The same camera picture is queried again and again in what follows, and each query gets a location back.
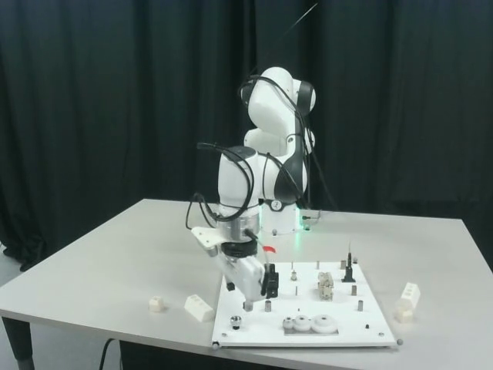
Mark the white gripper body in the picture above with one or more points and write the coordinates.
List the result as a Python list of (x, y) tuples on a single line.
[(246, 279)]

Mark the metal bolt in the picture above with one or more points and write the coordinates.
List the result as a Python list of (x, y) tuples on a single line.
[(235, 322)]

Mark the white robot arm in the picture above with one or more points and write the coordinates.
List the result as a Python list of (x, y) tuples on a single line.
[(235, 177)]

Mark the black D-SUB plug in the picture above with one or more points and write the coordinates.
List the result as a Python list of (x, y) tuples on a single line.
[(274, 287)]

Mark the long white holder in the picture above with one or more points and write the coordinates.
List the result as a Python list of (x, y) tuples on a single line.
[(198, 308)]

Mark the white small gear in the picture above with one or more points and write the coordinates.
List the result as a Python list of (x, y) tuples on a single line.
[(288, 322)]

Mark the small metal barrel connector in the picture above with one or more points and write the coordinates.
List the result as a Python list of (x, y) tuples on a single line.
[(293, 276)]

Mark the white medium gear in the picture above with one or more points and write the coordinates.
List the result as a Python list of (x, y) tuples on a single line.
[(303, 323)]

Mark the white task board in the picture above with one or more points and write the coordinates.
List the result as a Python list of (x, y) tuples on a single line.
[(308, 304)]

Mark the small white cube holder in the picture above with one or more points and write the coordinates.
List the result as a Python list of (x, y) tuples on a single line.
[(158, 304)]

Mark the white large gear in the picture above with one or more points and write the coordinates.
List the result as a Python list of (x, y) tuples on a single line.
[(323, 324)]

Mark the metal base connector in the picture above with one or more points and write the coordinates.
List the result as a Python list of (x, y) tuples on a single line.
[(311, 217)]

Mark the white holder with holes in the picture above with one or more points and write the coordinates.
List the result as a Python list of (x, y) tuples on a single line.
[(403, 311)]

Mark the tall white holder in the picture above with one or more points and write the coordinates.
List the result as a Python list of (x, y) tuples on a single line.
[(410, 294)]

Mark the dark table leg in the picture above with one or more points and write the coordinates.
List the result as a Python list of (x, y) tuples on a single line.
[(17, 347)]

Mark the black curtain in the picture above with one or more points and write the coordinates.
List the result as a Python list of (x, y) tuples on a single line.
[(77, 115)]

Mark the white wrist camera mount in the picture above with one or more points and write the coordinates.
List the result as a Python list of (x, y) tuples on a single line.
[(206, 237)]

